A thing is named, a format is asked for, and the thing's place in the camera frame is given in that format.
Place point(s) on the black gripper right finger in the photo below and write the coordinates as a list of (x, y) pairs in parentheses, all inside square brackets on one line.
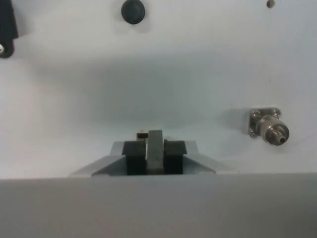
[(173, 156)]

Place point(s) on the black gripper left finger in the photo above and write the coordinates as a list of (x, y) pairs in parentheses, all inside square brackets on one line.
[(133, 156)]

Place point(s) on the metal square peg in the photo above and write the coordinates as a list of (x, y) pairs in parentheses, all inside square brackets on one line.
[(155, 148)]

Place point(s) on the white task board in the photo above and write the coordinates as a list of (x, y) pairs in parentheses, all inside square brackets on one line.
[(173, 74)]

